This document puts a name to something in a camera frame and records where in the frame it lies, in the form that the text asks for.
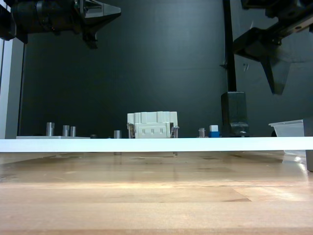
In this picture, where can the black partition post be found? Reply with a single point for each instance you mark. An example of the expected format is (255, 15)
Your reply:
(231, 61)

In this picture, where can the clear plastic tub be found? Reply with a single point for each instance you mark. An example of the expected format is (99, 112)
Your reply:
(286, 128)

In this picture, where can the grey aluminium partition frame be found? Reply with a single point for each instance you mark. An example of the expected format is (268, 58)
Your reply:
(9, 98)

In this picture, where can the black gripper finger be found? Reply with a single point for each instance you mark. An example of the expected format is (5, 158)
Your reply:
(110, 11)
(102, 23)
(278, 73)

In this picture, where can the white taskboard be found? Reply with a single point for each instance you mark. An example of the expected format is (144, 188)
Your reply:
(156, 145)

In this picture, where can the small blue white connector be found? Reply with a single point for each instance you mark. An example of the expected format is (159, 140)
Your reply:
(214, 134)

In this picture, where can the steel bar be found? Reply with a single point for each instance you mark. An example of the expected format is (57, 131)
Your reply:
(117, 134)
(73, 131)
(50, 129)
(66, 131)

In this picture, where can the grey metal bar plate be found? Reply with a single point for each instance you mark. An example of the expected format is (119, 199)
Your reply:
(36, 137)

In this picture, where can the beige multi-pin connector housing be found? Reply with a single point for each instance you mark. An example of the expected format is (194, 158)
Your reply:
(151, 122)

